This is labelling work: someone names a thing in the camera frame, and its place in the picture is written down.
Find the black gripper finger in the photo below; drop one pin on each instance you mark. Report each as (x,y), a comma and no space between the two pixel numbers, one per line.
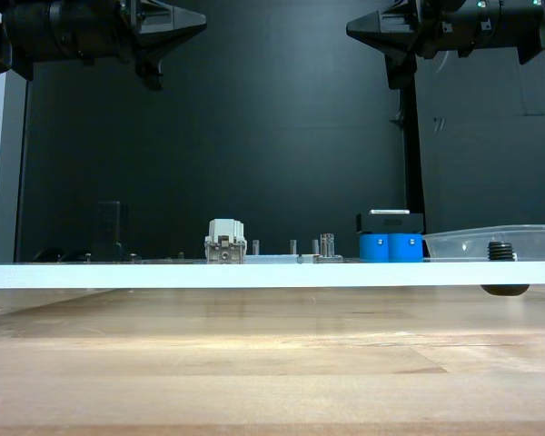
(377,25)
(390,47)
(177,20)
(161,43)

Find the grey multi-pin connector housing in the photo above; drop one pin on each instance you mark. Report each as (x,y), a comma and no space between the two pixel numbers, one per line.
(224,240)

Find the black clamp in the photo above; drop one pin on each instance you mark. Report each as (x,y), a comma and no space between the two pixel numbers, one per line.
(109,227)

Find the black knurled screw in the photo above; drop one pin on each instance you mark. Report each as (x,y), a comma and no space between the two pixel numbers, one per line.
(502,251)

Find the aluminium plate with three posts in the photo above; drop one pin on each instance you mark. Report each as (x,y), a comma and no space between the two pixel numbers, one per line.
(272,260)

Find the white task board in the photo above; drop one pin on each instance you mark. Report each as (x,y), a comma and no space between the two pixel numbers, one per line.
(254,274)

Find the black rubber foot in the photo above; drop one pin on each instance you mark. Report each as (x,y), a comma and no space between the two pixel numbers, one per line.
(504,291)

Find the black aluminium frame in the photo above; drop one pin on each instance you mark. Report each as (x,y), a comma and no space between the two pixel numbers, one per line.
(412,159)

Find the blue D-sub connector mount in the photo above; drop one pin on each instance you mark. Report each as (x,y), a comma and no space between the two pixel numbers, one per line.
(374,247)

